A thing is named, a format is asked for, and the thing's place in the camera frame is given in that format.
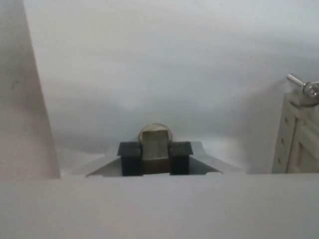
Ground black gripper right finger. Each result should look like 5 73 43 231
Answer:
169 140 224 176

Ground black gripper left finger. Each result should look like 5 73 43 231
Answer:
85 141 143 178

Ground metal square peg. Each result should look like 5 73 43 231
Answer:
141 129 171 175

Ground white peg holder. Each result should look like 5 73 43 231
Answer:
271 92 319 174

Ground metal bolt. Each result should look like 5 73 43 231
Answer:
286 73 319 107

